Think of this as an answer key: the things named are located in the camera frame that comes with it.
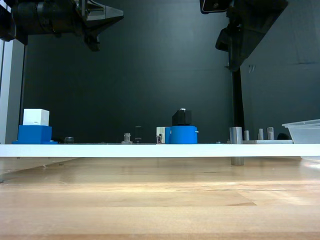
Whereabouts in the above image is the black aluminium frame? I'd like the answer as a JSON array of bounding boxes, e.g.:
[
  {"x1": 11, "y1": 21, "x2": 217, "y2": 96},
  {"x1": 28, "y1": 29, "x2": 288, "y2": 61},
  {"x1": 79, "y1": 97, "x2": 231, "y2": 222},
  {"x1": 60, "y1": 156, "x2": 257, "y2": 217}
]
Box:
[{"x1": 17, "y1": 37, "x2": 26, "y2": 141}]

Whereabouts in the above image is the black window pillar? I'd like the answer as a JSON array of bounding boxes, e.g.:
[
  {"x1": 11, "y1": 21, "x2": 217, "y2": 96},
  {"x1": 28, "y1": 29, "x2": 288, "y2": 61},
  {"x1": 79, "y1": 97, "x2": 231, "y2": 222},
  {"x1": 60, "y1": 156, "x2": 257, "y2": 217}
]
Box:
[{"x1": 232, "y1": 67, "x2": 245, "y2": 128}]

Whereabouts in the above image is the clear plastic tub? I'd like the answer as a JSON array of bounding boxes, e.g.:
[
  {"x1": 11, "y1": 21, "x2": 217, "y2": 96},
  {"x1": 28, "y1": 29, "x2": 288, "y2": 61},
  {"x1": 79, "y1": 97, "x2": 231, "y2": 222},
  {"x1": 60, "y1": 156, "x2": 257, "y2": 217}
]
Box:
[{"x1": 281, "y1": 119, "x2": 320, "y2": 162}]

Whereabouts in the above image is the blue round holder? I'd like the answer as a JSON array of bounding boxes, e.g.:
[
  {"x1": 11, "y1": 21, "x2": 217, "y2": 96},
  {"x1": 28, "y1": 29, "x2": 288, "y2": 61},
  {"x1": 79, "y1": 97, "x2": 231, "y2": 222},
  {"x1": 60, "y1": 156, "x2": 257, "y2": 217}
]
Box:
[{"x1": 165, "y1": 125, "x2": 198, "y2": 145}]

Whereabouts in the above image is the blue square holder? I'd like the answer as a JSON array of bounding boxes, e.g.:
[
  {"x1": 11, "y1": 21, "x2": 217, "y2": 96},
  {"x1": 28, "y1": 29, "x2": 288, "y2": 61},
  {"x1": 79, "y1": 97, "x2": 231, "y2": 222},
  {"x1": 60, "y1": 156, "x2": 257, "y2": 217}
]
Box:
[{"x1": 11, "y1": 124, "x2": 60, "y2": 145}]

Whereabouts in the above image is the cream connector housing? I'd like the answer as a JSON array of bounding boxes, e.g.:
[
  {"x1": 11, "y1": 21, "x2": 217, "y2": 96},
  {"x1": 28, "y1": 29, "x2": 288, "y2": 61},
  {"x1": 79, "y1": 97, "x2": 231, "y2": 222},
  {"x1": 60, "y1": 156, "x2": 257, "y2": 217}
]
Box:
[{"x1": 156, "y1": 126, "x2": 172, "y2": 145}]

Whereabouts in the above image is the white square block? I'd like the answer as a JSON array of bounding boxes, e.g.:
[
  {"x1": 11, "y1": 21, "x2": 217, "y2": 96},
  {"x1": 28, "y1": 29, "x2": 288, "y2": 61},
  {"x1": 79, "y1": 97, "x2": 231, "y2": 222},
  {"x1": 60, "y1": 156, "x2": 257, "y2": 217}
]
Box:
[{"x1": 23, "y1": 108, "x2": 50, "y2": 126}]

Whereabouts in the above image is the grey metal peg block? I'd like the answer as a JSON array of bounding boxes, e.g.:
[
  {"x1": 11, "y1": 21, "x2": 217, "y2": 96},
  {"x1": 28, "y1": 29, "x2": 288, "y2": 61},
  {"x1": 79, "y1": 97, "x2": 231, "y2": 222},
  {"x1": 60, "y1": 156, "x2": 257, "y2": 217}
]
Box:
[{"x1": 242, "y1": 139, "x2": 294, "y2": 145}]

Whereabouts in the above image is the white taskboard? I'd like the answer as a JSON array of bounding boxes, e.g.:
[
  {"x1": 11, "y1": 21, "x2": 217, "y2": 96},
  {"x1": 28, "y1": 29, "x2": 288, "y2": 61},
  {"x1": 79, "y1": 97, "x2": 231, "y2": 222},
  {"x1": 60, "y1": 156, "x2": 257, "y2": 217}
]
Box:
[{"x1": 0, "y1": 142, "x2": 320, "y2": 158}]

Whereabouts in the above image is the small metal stud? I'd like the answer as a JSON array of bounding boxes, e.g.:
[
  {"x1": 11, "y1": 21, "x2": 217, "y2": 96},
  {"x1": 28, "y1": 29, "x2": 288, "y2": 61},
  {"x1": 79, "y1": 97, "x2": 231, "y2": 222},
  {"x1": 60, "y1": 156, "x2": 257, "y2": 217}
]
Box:
[{"x1": 121, "y1": 132, "x2": 133, "y2": 145}]

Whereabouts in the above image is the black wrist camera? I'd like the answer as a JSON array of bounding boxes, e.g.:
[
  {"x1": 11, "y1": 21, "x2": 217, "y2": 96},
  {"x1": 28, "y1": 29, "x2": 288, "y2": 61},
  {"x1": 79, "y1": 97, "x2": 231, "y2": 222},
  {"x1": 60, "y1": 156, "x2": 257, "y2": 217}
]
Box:
[{"x1": 199, "y1": 0, "x2": 235, "y2": 15}]

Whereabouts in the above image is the black block with metal strip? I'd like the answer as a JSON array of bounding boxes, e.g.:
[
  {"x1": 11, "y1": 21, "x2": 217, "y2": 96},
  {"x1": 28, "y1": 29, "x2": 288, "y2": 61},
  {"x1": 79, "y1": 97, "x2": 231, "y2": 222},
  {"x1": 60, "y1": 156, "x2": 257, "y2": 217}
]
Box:
[{"x1": 171, "y1": 108, "x2": 192, "y2": 126}]

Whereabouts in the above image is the steel 16mm cylinder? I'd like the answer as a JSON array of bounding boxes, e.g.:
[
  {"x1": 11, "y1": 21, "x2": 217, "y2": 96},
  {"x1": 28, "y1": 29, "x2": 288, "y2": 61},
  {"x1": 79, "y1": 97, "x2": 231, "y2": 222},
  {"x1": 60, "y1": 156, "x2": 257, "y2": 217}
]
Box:
[{"x1": 229, "y1": 126, "x2": 244, "y2": 166}]

